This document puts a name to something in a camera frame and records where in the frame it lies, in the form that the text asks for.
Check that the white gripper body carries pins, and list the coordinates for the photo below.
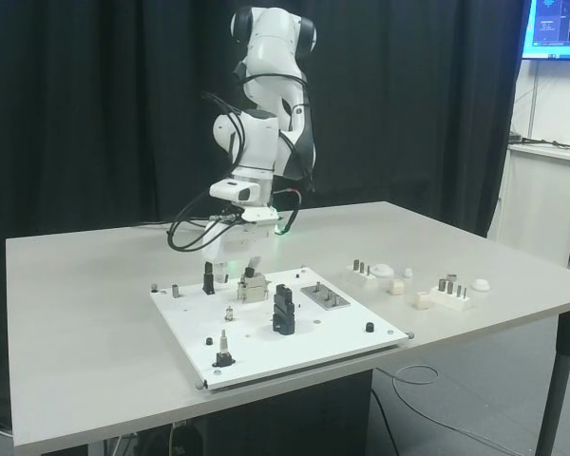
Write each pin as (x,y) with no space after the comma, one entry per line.
(242,240)

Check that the blue screen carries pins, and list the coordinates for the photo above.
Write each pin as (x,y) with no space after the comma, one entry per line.
(556,28)

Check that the metal bolt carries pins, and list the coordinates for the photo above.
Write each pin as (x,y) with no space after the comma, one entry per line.
(175,290)

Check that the white large gear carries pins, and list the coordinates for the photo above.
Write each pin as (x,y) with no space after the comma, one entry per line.
(384,271)

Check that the silver plug with black base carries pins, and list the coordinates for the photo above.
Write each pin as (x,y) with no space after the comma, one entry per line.
(223,358)

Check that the dark table leg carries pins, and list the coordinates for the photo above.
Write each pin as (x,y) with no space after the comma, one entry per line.
(558,380)

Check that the white peg holder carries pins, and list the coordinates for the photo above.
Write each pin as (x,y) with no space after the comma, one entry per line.
(451,304)
(358,281)

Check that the black cabinet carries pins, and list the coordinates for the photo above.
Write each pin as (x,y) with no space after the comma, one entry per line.
(290,418)

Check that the black D-SUB plug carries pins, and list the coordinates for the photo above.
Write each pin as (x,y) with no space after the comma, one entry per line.
(282,309)

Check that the white small gear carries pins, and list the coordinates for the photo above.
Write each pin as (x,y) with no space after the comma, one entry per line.
(407,273)

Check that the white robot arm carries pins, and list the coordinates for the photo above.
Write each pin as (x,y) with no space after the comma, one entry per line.
(266,47)

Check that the black curtain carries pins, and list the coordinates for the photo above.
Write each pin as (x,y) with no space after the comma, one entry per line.
(100,119)

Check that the white medium gear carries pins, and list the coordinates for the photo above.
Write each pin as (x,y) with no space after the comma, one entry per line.
(480,286)

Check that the white task board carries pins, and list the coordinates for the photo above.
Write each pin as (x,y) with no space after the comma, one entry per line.
(247,351)

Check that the small white cube holder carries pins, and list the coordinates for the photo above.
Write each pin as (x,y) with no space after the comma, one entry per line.
(396,287)
(423,301)

